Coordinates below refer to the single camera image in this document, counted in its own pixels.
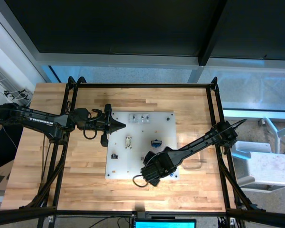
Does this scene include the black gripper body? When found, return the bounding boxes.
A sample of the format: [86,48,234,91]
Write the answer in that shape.
[86,104,113,147]
[141,160,171,188]

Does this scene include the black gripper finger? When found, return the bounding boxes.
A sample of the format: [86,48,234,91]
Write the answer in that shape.
[111,115,127,126]
[110,125,127,135]

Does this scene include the aluminium block with screws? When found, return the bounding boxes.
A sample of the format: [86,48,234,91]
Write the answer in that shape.
[129,113,150,125]

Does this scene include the white board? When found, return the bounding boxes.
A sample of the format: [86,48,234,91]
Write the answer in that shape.
[105,111,181,181]

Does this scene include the blue screen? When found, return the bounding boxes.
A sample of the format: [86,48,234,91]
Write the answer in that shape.
[132,218,197,228]

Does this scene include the black power adapters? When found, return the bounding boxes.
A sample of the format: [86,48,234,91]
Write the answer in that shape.
[3,88,31,100]

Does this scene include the flat cardboard box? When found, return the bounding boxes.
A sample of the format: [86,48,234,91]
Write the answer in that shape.
[0,159,15,190]

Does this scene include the white plastic step stool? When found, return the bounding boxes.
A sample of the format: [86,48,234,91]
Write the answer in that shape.
[232,140,285,193]

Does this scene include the black room column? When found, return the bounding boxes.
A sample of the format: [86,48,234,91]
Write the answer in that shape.
[198,0,228,67]

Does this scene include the black braided cable loop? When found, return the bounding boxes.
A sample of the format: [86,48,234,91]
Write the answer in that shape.
[83,127,97,140]

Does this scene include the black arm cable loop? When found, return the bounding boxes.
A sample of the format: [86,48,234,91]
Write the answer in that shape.
[132,174,149,188]

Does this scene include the blue and black connector mount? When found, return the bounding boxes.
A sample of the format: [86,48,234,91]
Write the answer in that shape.
[150,139,164,150]

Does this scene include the black aluminium frame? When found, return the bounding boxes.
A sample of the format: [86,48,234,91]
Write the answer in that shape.
[0,76,285,228]

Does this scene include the grey metal window frame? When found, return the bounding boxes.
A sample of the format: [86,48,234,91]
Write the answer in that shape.
[0,0,285,84]

